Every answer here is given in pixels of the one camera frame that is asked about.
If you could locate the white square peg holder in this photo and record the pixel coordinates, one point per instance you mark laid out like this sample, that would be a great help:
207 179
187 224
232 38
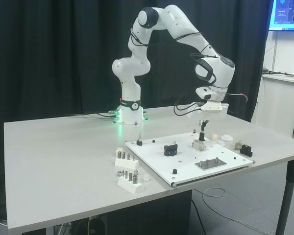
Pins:
126 164

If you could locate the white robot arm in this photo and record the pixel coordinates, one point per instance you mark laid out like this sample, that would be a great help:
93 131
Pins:
127 68

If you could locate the black curtain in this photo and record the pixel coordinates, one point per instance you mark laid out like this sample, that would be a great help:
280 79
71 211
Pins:
51 61

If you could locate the white cube holder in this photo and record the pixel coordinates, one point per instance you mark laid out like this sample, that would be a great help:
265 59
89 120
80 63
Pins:
213 136

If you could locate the white large gear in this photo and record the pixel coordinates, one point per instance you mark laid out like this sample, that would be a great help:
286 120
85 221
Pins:
227 138

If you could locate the metal round peg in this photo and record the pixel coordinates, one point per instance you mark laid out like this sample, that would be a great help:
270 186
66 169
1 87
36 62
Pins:
136 180
130 177
126 176

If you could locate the white small gear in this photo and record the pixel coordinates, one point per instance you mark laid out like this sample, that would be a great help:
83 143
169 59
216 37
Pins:
145 177

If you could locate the white task board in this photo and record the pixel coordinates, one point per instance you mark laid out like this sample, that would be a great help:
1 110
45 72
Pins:
186 156

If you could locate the dark table leg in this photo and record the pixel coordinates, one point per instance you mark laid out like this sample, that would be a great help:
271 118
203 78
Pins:
291 186

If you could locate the blue screen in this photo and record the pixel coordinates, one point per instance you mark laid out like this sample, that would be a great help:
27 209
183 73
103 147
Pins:
287 14

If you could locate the black Ethernet plug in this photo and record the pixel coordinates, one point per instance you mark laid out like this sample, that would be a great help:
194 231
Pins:
246 150

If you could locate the black cabinet under table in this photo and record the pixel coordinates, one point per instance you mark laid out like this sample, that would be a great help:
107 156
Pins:
137 215

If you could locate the white cabinet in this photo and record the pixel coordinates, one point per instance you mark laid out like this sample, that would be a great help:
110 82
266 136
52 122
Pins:
279 105

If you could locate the metal BNC plug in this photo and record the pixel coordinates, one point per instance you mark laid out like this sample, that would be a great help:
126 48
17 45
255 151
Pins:
136 172

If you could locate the white medium gear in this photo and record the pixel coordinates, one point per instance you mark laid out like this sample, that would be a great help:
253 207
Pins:
220 142

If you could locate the black USB plug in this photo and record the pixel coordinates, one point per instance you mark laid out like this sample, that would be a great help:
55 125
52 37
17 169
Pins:
204 126

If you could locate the white round peg holder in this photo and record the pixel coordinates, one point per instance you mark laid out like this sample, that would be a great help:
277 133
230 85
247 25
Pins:
132 188

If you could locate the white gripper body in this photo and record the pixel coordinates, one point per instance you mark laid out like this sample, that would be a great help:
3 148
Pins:
212 115

